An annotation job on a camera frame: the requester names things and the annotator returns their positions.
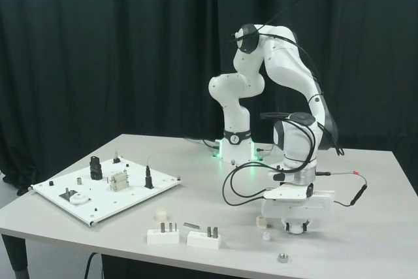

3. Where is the dark table leg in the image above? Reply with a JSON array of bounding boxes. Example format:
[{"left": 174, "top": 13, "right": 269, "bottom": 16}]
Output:
[{"left": 0, "top": 233, "right": 27, "bottom": 279}]

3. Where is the long black arm cable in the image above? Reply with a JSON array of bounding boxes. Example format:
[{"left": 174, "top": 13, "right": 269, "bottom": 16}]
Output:
[{"left": 232, "top": 0, "right": 346, "bottom": 156}]

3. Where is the white holder with round pegs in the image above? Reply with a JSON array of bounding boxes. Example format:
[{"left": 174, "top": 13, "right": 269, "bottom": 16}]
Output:
[{"left": 146, "top": 228, "right": 182, "bottom": 245}]

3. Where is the black plug with short cable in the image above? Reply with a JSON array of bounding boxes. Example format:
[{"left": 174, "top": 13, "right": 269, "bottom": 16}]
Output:
[{"left": 144, "top": 157, "right": 155, "bottom": 190}]

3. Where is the black looped gripper cable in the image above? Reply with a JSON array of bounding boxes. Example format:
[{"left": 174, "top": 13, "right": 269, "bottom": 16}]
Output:
[{"left": 222, "top": 160, "right": 285, "bottom": 208}]

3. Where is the white task board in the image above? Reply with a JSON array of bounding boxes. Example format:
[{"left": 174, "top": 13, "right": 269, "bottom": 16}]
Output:
[{"left": 28, "top": 150, "right": 183, "bottom": 228}]

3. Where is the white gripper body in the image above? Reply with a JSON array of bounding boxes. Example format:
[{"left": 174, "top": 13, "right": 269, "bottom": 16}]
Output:
[{"left": 260, "top": 199, "right": 334, "bottom": 228}]

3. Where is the white large gear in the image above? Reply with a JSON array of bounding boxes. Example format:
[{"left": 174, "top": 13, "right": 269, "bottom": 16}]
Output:
[{"left": 69, "top": 193, "right": 89, "bottom": 206}]

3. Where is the black curtain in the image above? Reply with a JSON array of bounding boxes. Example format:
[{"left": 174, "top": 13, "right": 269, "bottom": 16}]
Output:
[{"left": 0, "top": 0, "right": 418, "bottom": 191}]

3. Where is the black D-SUB plug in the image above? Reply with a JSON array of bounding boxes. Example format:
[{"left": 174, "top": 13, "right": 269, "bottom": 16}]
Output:
[{"left": 88, "top": 155, "right": 103, "bottom": 182}]

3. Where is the white holder with square pegs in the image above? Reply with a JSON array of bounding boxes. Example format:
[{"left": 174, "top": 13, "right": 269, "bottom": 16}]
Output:
[{"left": 186, "top": 230, "right": 224, "bottom": 248}]

